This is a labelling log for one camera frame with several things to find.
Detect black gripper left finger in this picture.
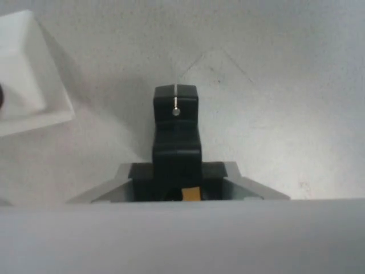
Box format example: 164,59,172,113
66,162,155,204

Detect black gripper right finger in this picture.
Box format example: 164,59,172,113
200,161,291,202

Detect black D-SUB plug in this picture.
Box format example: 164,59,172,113
152,84,204,202

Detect white single peg holder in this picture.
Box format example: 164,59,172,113
0,10,76,138

